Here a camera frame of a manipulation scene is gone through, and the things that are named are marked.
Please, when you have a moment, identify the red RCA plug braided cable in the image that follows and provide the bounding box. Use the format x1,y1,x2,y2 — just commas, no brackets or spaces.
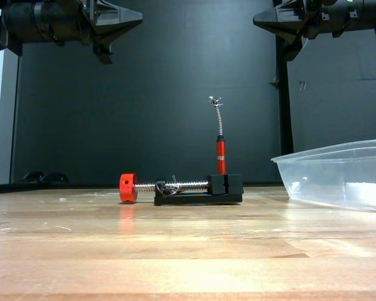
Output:
207,95,228,158

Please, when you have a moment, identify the black rounded object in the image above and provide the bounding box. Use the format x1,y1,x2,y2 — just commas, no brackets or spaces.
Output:
42,171,70,184
21,171,44,183

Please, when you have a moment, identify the clear plastic tub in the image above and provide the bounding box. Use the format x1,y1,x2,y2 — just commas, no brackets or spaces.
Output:
271,139,376,213

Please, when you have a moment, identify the black vise with red knob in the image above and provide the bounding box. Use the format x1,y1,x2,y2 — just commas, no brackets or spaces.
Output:
118,172,244,207

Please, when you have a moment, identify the white foam block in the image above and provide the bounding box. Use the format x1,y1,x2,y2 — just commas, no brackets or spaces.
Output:
344,181,376,204

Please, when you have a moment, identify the black frame post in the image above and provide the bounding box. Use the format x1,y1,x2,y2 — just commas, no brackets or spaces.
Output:
269,31,295,156

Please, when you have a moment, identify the black frame base rail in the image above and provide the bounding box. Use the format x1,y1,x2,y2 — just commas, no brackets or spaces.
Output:
0,180,285,195

